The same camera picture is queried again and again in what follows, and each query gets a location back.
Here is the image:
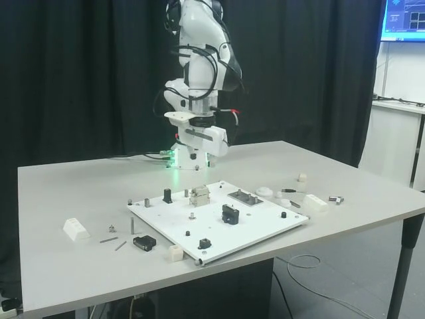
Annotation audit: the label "beige metal waterproof plug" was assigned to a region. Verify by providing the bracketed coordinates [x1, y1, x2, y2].
[188, 186, 211, 208]

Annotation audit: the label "white wedge-shaped peg holder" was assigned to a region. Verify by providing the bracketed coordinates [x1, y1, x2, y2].
[304, 194, 330, 213]
[62, 217, 92, 241]

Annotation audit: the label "black D-SUB plug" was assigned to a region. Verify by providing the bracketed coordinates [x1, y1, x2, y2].
[132, 235, 157, 252]

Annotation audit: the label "dark grey table leg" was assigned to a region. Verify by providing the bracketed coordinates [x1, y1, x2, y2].
[387, 211, 425, 319]

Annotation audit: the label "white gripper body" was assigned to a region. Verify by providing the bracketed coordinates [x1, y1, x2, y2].
[177, 124, 230, 158]

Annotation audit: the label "black cables at arm foot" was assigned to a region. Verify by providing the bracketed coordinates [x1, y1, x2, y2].
[108, 150, 174, 163]

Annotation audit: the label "black cables on cabinet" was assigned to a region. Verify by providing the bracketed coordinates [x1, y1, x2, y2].
[372, 94, 425, 108]

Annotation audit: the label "white task board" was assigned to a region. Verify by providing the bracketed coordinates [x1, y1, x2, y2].
[126, 180, 311, 266]

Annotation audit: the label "white cabinet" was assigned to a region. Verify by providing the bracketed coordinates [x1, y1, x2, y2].
[359, 98, 425, 193]

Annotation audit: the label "black curtains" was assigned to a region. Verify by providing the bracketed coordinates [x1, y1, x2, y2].
[0, 0, 390, 302]

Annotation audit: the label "grey floor cable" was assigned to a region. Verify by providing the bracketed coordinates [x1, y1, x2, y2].
[272, 255, 392, 310]

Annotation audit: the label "blue screen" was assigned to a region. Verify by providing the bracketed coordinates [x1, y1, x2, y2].
[381, 0, 425, 43]

